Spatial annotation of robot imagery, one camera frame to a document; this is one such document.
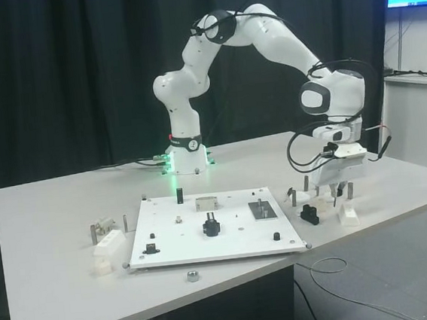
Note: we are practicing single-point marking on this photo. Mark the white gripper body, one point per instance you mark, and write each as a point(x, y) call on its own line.
point(345, 172)

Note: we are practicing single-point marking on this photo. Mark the metal square peg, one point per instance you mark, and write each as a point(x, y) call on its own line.
point(334, 201)

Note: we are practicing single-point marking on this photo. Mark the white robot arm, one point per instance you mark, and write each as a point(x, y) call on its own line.
point(282, 47)

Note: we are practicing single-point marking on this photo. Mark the white wedge-shaped holder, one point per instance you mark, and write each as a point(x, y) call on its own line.
point(348, 215)

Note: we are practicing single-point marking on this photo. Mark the black D-SUB plug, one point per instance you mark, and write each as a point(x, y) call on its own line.
point(309, 213)

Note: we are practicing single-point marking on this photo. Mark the black rod with red tag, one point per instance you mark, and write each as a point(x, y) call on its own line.
point(384, 143)

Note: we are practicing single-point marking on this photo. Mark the white cabinet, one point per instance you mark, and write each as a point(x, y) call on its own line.
point(414, 121)

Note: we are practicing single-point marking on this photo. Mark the white task board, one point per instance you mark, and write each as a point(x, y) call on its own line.
point(214, 243)

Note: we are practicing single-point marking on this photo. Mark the metal dome nut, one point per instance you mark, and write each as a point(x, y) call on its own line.
point(190, 276)

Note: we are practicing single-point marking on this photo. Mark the long white holder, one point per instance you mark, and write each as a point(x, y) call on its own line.
point(110, 245)

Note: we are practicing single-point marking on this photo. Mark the white plug with metal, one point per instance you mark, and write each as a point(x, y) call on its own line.
point(105, 225)

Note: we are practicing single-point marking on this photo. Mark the small white stepped holder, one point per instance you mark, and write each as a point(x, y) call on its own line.
point(102, 267)

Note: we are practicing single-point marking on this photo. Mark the black curtains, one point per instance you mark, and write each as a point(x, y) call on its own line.
point(57, 69)

